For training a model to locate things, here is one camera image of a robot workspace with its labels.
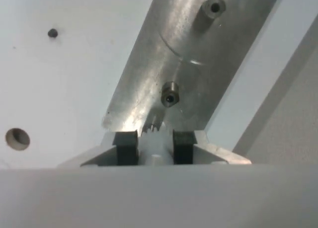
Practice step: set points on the white small gear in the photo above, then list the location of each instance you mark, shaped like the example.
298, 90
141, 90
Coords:
155, 146

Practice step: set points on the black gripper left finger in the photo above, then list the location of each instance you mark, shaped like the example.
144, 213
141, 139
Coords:
125, 148

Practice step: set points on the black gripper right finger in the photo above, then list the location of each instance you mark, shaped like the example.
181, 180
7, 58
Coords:
182, 148

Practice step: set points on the white task board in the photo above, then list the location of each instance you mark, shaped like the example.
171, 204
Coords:
49, 89

